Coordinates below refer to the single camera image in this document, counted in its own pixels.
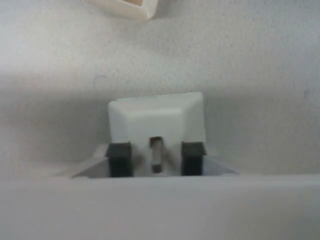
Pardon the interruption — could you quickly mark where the cream cube holder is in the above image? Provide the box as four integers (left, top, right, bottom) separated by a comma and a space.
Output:
84, 0, 158, 21

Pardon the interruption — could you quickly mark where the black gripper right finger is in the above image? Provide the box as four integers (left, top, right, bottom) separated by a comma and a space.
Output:
180, 141, 239, 177

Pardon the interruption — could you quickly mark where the thin metal square peg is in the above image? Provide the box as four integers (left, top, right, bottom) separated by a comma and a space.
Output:
149, 136, 163, 174

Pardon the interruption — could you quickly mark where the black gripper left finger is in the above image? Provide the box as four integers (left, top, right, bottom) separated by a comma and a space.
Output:
70, 141, 133, 179

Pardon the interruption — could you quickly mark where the white single peg holder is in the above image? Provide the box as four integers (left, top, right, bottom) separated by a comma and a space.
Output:
107, 91, 206, 177

